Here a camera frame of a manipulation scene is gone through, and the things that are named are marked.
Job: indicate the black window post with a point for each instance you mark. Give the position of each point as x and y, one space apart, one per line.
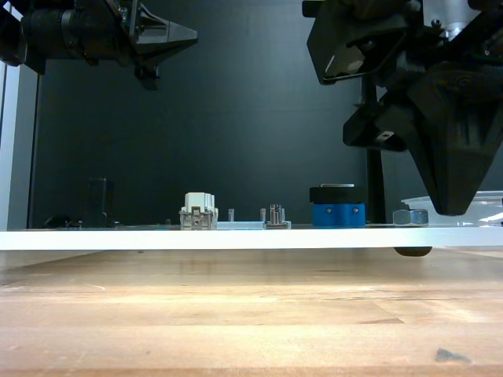
375 176

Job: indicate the black rubber foot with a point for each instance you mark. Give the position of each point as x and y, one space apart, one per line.
412 251

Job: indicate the small metal screw post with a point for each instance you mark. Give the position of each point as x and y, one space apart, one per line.
231 215
261 215

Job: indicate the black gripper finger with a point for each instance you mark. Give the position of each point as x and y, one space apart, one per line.
157 53
460 157
181 34

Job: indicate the silver M12 hex nut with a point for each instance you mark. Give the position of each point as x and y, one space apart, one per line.
410 218

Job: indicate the beige connector housing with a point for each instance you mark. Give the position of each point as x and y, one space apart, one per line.
198 212

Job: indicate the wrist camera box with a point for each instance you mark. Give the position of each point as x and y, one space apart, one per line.
334 31

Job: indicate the blue and black connector block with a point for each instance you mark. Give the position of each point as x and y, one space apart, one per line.
338 214

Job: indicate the clear acrylic block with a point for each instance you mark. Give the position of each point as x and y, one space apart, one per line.
239 225

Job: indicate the clear plastic tub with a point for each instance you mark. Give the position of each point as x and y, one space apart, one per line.
418 201

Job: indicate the white board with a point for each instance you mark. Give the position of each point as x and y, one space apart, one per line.
157 239

